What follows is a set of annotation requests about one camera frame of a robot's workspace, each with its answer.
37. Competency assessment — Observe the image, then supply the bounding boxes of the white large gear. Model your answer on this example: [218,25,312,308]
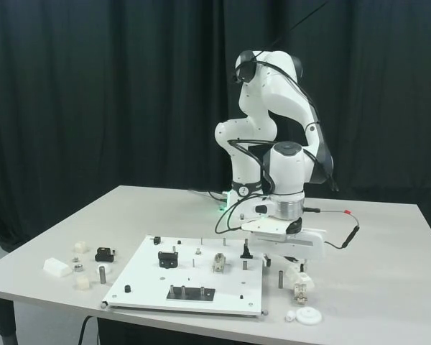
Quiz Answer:
[296,307,324,325]

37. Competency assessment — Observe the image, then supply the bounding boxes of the black looped wrist cable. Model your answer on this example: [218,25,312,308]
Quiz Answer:
[214,138,276,235]

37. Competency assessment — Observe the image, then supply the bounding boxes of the white task board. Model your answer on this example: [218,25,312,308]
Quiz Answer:
[101,235,269,317]

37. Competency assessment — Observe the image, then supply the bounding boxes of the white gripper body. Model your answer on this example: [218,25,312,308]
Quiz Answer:
[253,228,327,261]

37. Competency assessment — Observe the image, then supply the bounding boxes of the long white holder block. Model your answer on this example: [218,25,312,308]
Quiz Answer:
[42,257,73,278]

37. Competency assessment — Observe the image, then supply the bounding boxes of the black cables at arm foot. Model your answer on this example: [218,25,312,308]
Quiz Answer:
[185,187,231,203]

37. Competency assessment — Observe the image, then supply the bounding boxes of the black table leg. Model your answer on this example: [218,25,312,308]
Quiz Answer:
[0,295,15,345]

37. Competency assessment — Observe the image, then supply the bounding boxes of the black D-SUB plug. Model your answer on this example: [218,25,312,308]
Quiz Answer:
[94,246,116,262]

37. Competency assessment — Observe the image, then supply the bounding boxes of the thin black rod on wire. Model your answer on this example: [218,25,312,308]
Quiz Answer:
[304,205,361,249]

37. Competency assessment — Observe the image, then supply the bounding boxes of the beige plug with metal clip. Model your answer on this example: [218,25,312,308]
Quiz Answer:
[290,283,309,305]

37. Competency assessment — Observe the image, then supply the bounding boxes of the black curtain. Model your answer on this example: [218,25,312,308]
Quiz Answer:
[0,0,431,249]

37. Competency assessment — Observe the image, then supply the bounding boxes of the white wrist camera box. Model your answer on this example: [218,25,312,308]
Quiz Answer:
[241,201,274,221]

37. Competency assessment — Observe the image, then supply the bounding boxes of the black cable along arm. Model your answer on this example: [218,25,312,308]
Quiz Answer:
[231,0,340,193]

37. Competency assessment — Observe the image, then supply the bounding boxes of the black cable under table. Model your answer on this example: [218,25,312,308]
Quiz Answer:
[79,314,96,345]

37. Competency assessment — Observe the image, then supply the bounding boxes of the white peg holder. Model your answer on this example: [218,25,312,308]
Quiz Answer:
[286,266,316,290]

